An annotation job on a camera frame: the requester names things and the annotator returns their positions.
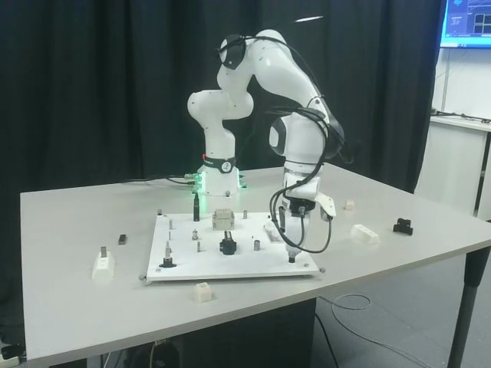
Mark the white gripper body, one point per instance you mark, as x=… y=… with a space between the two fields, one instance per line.
x=296 y=234

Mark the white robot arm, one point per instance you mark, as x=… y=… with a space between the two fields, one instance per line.
x=291 y=76

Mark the small white cube holder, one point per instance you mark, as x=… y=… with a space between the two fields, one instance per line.
x=349 y=204
x=203 y=293

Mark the white wedge holder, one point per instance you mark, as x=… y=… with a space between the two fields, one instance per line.
x=366 y=234

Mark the white task board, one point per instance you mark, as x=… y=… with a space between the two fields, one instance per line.
x=215 y=268

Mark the metal BNC plug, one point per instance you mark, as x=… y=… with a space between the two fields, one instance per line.
x=194 y=234

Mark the black waterproof plug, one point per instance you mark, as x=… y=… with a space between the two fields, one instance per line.
x=196 y=207

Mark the metal round peg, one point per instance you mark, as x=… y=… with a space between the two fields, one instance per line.
x=168 y=255

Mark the white cabinet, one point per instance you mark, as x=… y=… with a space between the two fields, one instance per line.
x=452 y=168

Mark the black USB plug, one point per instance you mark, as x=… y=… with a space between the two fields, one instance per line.
x=122 y=239

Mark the black table leg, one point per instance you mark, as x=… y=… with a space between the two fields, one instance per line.
x=472 y=299

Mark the metal square peg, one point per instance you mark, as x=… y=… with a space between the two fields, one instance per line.
x=104 y=251

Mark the white peg holder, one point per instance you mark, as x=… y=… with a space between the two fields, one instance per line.
x=103 y=268

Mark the black curtain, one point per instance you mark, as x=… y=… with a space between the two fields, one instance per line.
x=96 y=96

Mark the blue screen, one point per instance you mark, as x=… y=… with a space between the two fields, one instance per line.
x=466 y=23

